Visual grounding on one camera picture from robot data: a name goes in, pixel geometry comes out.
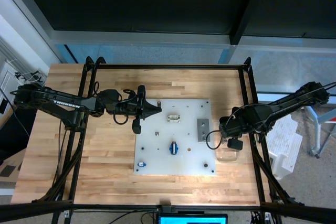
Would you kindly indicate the white foam block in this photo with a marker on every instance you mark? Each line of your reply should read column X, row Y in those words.
column 283, row 140

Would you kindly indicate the grey aluminium peg block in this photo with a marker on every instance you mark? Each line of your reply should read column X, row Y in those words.
column 203, row 127

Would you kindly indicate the black aluminium frame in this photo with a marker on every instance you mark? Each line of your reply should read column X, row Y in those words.
column 168, row 66

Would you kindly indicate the grey multi-pin connector housing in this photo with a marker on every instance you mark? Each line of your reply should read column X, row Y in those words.
column 174, row 118

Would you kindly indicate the clear plastic tub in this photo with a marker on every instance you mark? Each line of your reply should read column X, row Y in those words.
column 227, row 158

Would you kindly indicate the white task board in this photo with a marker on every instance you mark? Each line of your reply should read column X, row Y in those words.
column 157, row 161

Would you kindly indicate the blue square mount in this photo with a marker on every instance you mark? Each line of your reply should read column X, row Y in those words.
column 137, row 165

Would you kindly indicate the small black table camera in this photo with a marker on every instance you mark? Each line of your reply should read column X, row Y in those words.
column 166, row 206

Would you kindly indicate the laptop with blue screen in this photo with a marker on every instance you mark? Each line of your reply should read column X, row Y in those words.
column 193, row 220

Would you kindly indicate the blue round mount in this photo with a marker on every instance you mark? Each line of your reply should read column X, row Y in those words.
column 170, row 148

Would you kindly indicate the black vertical pillar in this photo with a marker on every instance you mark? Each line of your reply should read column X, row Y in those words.
column 245, row 11

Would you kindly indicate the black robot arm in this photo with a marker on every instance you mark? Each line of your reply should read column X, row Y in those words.
column 65, row 104
column 278, row 108

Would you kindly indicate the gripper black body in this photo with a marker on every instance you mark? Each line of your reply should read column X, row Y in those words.
column 127, row 108
column 235, row 144

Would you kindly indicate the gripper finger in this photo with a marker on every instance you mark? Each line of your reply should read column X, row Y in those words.
column 151, row 112
column 151, row 107

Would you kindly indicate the grey metal stand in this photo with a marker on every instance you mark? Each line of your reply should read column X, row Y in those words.
column 316, row 137

